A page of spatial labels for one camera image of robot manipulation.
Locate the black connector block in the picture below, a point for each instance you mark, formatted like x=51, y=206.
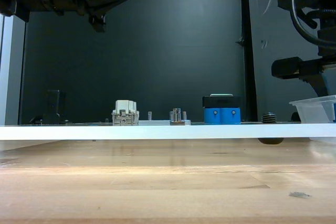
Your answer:
x=221, y=101

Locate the white board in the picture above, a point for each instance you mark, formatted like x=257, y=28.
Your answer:
x=78, y=132

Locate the clear plastic tub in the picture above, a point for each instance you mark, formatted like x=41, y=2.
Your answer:
x=312, y=111

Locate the grey connector housing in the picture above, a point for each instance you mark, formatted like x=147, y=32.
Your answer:
x=125, y=112

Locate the blue clamp base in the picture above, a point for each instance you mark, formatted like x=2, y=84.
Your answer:
x=221, y=116

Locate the small metal clamp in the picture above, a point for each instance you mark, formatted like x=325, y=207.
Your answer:
x=176, y=117

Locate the grey window frame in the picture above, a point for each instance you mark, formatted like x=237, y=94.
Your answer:
x=13, y=77

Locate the black M12 threaded bolt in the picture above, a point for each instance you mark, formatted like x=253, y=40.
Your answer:
x=269, y=118

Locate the small silver pin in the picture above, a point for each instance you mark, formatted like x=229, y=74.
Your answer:
x=149, y=116
x=184, y=116

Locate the black wall column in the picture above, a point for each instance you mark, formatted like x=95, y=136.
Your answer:
x=248, y=64

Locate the white pin mount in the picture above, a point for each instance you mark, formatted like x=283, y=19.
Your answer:
x=155, y=122

